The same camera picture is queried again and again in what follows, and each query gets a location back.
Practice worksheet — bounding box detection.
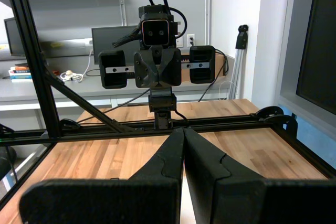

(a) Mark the black sleeved cable bundle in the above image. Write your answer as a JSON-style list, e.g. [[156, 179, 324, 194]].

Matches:
[[112, 27, 141, 47]]

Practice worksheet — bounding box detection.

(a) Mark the stack of books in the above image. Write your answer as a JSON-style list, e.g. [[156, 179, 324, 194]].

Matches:
[[8, 62, 34, 82]]

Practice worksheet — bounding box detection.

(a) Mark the dark glass window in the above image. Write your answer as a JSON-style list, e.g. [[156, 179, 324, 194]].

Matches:
[[278, 0, 336, 135]]

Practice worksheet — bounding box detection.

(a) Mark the black looped camera cable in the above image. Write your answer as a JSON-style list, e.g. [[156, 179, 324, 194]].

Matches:
[[169, 7, 188, 38]]

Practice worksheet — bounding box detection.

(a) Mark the black metal frame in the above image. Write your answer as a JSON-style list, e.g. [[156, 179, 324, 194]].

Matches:
[[0, 0, 336, 209]]

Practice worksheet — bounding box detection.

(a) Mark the coiled white cable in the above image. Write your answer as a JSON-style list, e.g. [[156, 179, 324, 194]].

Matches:
[[59, 69, 85, 83]]

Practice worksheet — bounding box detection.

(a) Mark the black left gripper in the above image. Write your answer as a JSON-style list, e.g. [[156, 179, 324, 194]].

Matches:
[[98, 45, 216, 90]]

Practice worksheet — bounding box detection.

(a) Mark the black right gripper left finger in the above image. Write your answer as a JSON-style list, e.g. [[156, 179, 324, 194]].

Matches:
[[18, 128, 186, 224]]

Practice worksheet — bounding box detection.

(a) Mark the dark computer monitor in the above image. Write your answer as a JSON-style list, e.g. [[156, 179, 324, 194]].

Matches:
[[91, 26, 144, 65], [4, 17, 30, 57]]

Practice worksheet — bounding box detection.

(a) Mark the grey desk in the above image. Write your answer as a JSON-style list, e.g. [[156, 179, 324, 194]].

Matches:
[[0, 53, 237, 112]]

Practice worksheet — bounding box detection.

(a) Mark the brown cardboard box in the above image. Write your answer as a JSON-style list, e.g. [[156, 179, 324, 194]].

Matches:
[[181, 52, 228, 83]]

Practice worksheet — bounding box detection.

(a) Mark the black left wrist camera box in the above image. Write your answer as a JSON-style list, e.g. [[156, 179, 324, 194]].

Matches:
[[140, 18, 171, 47]]

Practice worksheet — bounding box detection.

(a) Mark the aluminium stand with black head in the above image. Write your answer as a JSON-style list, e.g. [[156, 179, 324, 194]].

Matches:
[[227, 24, 250, 101]]

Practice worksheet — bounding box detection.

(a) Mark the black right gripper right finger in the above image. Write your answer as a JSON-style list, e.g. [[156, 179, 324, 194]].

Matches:
[[184, 128, 336, 224]]

